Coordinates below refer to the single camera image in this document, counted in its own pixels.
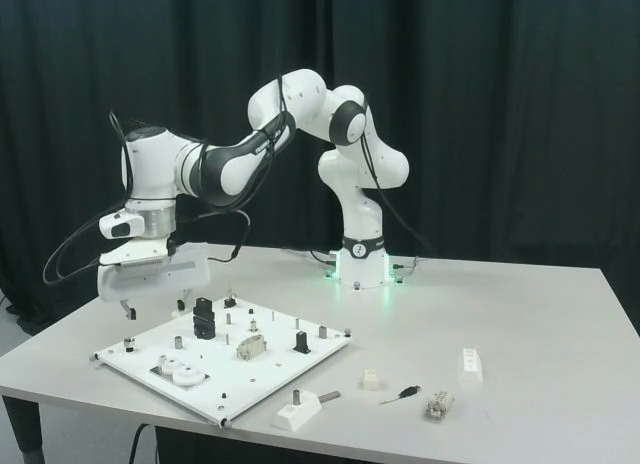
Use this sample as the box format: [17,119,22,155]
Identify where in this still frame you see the black D-SUB plug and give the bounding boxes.
[192,297,217,340]

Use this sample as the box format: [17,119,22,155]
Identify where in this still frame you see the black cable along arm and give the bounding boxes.
[357,96,434,260]

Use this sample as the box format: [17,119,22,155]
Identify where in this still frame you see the long white holder with holes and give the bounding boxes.
[458,347,484,384]

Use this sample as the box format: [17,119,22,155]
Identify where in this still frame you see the beige waterproof plug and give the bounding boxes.
[423,391,449,420]

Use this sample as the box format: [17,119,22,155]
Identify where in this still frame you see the silver ring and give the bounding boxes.
[137,208,177,241]

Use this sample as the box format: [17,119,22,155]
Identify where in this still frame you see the wedge-shaped white holder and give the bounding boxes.
[272,392,322,430]

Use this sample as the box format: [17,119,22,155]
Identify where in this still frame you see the dark table leg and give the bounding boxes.
[2,394,44,464]

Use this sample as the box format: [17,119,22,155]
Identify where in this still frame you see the black floor cable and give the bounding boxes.
[130,423,151,464]

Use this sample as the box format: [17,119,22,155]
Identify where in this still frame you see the white task board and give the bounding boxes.
[91,296,354,428]

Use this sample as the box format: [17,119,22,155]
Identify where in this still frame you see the black curtain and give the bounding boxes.
[0,0,640,358]

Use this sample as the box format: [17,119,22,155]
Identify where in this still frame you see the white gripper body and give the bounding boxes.
[97,256,210,304]

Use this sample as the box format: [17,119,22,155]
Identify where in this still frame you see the black looping cable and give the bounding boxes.
[42,111,136,285]

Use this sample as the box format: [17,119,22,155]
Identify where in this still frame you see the black base cable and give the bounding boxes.
[307,247,341,266]

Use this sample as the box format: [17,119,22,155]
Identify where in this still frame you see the white box with dark window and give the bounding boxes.
[98,212,146,240]

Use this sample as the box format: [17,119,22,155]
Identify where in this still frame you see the white large gear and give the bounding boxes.
[174,366,204,388]

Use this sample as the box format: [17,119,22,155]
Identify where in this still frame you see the black plug with thin cable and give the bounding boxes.
[379,384,421,405]

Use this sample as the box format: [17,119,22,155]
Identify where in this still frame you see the flat white plate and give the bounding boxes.
[99,238,170,268]

